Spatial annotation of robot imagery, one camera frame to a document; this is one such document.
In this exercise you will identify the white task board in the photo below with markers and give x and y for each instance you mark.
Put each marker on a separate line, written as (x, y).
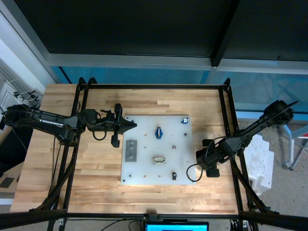
(144, 168)

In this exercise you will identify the white foam packing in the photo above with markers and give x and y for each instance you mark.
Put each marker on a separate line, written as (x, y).
(260, 163)

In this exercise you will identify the blue laptop screen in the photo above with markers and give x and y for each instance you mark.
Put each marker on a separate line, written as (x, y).
(175, 227)

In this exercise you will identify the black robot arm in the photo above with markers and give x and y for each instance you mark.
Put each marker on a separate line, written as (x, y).
(48, 121)
(255, 125)

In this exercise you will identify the black table camera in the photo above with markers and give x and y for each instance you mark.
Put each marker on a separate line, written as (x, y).
(152, 216)

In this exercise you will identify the grey metal plate with pegs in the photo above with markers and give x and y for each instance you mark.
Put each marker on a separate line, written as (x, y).
(127, 154)

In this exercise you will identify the black aluminium frame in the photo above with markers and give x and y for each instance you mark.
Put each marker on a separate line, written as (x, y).
(29, 217)

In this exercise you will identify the black wall pillar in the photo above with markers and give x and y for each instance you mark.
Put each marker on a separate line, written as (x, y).
(226, 36)

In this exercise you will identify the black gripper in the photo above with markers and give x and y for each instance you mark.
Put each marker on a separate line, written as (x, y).
(213, 173)
(115, 142)

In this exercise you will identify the black clamp block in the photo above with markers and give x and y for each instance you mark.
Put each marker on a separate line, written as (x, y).
(174, 176)

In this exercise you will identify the blue connector with silver clip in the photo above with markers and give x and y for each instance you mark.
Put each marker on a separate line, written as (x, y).
(158, 137)

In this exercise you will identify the small blue white connector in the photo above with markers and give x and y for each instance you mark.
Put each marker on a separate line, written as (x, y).
(184, 121)

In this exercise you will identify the grey metal stand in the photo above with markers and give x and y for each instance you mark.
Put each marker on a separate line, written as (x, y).
(290, 154)

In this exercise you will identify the tan cardboard box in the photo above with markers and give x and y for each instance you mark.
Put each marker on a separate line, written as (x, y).
(16, 173)

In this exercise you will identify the beige connector base socket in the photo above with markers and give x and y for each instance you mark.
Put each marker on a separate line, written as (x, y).
(159, 161)

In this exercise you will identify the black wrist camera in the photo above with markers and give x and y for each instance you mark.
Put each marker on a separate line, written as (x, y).
(110, 121)
(202, 158)

